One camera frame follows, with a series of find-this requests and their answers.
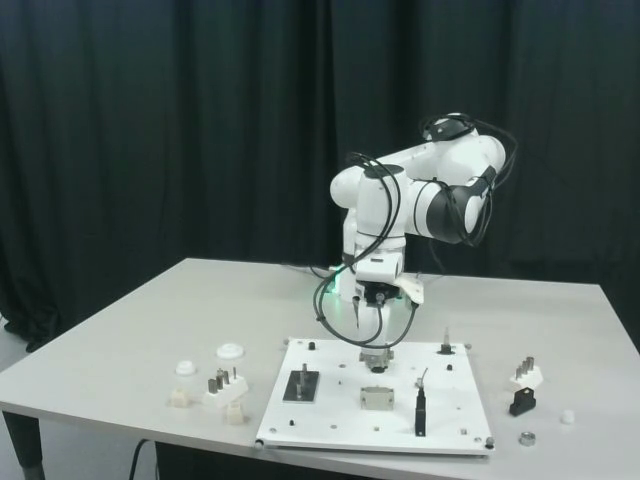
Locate black D-SUB plug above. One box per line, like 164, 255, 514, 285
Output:
508, 387, 537, 417

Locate flat white mounting plate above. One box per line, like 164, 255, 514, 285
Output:
398, 278, 426, 305

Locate white peg holder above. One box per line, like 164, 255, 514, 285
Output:
508, 367, 545, 391
202, 377, 250, 409

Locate black plug with short cable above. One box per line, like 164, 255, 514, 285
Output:
413, 368, 430, 437

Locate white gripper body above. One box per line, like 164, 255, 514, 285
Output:
357, 298, 397, 353

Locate black power cable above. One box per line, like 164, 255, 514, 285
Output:
130, 438, 156, 480

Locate white task board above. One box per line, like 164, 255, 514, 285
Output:
253, 337, 496, 459

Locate black table leg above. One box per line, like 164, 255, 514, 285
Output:
0, 410, 41, 480

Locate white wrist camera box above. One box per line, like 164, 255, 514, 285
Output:
355, 252, 404, 284

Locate black curtains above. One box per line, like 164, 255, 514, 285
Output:
0, 0, 640, 354

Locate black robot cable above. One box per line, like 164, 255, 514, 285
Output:
418, 113, 522, 247
313, 151, 419, 350

